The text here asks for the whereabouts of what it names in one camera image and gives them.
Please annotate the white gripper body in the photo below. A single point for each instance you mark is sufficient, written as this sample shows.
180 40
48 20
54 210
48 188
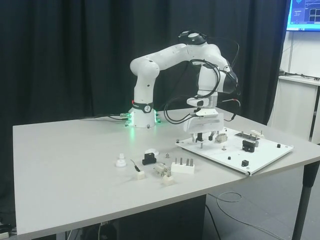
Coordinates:
203 124

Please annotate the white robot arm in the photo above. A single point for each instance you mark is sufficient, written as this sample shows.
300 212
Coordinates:
143 95

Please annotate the metal square peg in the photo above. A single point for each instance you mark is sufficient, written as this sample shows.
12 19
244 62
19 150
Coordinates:
192 163
187 162

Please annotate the long white peg holder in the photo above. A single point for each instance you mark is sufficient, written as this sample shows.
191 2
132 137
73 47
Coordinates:
182 168

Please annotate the small white peg holder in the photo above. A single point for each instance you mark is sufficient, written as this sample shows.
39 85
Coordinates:
256 132

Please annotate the white task board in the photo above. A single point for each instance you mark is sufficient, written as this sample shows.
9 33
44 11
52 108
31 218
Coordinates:
225 156

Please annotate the small metal bolt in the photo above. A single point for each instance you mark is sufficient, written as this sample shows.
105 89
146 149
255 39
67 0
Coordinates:
167 155

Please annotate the white large gear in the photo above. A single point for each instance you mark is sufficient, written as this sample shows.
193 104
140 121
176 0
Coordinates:
153 151

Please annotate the white plug holder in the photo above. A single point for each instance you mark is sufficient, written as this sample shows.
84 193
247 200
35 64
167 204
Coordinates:
140 175
168 180

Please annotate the black D-SUB plug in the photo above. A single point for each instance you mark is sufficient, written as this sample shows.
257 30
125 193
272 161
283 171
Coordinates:
148 159

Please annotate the white stacked gear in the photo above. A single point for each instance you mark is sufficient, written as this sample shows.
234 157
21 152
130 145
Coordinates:
120 161

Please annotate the white cabinet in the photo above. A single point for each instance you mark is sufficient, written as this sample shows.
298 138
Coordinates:
295 107

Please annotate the black table leg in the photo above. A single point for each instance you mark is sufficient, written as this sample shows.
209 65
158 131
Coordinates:
303 200

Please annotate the blue screen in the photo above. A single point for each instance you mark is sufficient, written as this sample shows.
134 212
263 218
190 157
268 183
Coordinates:
303 15

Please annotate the black curtain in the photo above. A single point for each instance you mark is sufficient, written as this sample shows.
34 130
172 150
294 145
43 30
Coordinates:
75 50

